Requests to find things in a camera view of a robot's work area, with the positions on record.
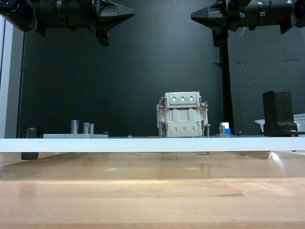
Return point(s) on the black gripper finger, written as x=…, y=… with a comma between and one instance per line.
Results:
x=103, y=35
x=119, y=13
x=209, y=17
x=218, y=38

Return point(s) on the beige HAN10E connector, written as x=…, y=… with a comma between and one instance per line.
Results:
x=182, y=103

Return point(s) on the beige hub connector base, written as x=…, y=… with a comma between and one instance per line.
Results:
x=183, y=117

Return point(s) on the small blue white connector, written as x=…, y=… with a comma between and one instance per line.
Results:
x=225, y=125

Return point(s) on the small steel peg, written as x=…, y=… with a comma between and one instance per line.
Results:
x=92, y=129
x=75, y=127
x=86, y=128

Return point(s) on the black socket housing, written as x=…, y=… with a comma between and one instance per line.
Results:
x=277, y=112

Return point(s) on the grey metal plate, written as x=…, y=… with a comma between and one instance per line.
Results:
x=71, y=136

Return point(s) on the clear plastic tub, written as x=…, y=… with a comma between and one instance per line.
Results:
x=300, y=119

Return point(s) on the white mounting board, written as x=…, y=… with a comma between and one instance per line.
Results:
x=152, y=145

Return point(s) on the black threaded screw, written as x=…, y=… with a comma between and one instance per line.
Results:
x=32, y=133

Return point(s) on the black board foot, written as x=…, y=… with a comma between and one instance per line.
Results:
x=30, y=156

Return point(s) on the black metal frame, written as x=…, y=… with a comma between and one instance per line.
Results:
x=226, y=95

